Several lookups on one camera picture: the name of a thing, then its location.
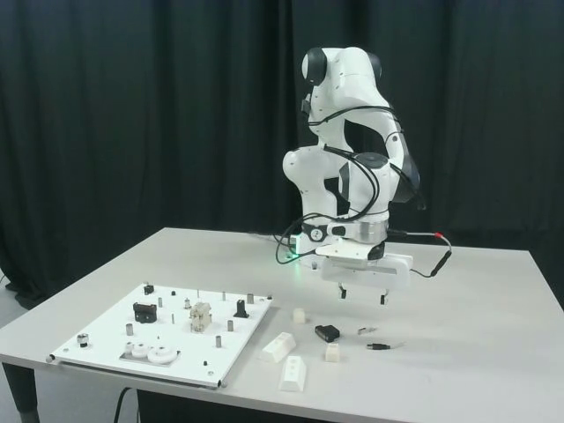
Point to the long white peg holder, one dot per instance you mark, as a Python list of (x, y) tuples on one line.
[(277, 348), (293, 374)]

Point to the white small gear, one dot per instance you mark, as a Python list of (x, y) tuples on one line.
[(128, 346)]

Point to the metal USB plug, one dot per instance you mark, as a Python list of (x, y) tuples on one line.
[(365, 330)]

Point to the black curtains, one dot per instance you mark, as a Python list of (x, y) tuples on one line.
[(132, 110)]

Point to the black box under table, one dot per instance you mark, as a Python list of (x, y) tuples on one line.
[(198, 407)]

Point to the white task board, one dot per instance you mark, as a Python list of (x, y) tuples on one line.
[(110, 352)]

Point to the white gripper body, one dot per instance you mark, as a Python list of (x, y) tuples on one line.
[(365, 269)]

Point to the white medium gear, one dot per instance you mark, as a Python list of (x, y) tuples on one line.
[(139, 350)]

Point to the dark table leg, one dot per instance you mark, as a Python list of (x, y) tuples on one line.
[(17, 392)]

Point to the metal BNC plug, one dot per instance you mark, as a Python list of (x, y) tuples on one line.
[(82, 340)]

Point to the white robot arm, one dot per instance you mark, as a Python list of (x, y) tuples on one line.
[(348, 79)]

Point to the white large gear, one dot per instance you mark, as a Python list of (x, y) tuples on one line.
[(162, 355)]

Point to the black D-SUB plug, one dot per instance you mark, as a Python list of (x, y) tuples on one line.
[(327, 333)]

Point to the small white plug holder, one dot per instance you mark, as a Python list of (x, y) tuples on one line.
[(299, 316), (332, 353)]

